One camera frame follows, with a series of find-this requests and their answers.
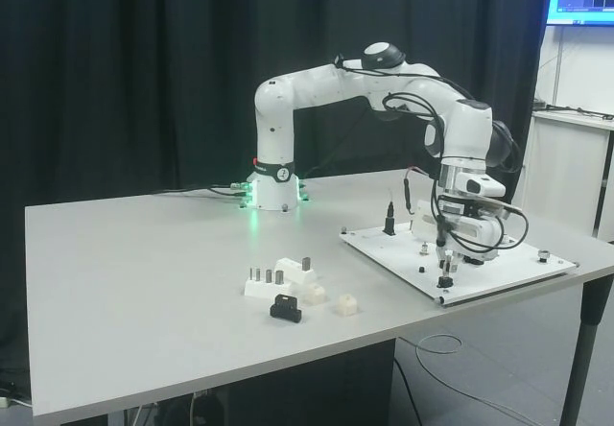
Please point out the small metal round peg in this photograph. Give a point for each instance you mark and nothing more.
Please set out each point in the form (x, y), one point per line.
(252, 274)

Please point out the small cream plug holder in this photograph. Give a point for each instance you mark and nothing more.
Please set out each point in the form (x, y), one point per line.
(346, 305)
(314, 297)

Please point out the white round peg holder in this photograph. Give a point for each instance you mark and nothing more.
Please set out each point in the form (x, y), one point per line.
(261, 291)

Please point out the metal square peg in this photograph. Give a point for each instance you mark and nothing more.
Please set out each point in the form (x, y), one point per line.
(306, 263)

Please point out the medium metal round peg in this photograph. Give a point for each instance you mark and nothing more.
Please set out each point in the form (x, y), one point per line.
(269, 276)

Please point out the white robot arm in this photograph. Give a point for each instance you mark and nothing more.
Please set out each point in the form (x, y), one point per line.
(273, 124)

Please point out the metal BNC plug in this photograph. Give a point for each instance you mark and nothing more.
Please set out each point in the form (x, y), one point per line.
(425, 249)

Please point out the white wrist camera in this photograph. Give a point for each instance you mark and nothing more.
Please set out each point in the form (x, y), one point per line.
(484, 186)

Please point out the white cabinet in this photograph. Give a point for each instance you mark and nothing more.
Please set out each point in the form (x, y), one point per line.
(566, 176)

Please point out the white task board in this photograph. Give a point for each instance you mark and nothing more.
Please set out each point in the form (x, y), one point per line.
(393, 258)

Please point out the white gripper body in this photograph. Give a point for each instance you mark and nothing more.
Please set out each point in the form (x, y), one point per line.
(494, 234)

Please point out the black USB plug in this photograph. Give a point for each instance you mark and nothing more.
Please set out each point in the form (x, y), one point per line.
(389, 220)

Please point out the black D-SUB plug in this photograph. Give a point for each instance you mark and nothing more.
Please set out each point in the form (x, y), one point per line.
(286, 310)

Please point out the black curtain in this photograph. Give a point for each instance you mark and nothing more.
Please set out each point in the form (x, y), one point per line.
(144, 61)

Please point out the metal knurled bolt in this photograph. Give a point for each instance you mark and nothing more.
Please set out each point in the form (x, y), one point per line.
(544, 256)

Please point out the white power strip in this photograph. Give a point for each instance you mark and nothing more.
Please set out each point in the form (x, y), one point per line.
(12, 402)

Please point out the white square peg holder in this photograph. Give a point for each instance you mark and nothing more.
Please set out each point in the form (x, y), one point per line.
(292, 272)

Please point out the black table leg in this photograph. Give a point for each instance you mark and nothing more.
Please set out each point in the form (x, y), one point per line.
(581, 349)

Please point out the large metal round peg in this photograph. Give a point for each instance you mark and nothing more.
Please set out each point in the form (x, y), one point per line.
(279, 277)

